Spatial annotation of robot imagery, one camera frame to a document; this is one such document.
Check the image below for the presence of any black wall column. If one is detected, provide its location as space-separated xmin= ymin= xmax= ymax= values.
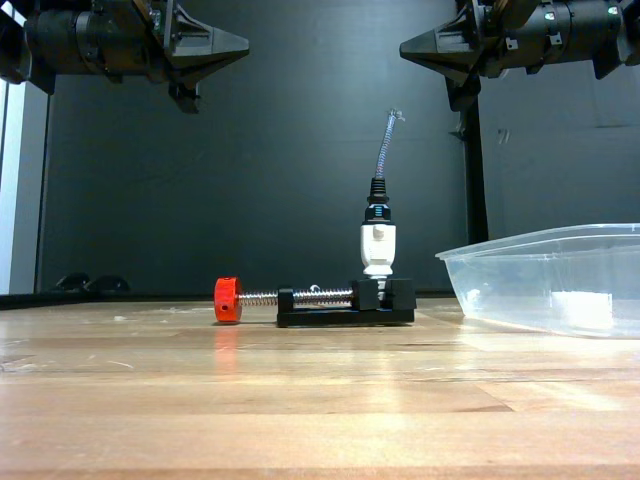
xmin=460 ymin=109 xmax=490 ymax=246

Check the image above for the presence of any white plug holder block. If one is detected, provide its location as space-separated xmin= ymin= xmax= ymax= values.
xmin=551 ymin=291 xmax=614 ymax=330

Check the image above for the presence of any black clamp with red knob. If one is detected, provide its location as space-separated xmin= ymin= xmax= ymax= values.
xmin=213 ymin=276 xmax=417 ymax=330

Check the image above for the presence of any clear plastic tub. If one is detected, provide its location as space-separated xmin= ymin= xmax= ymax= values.
xmin=434 ymin=223 xmax=640 ymax=341

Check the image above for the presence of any black metal table frame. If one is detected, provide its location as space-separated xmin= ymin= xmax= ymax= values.
xmin=0 ymin=272 xmax=464 ymax=311

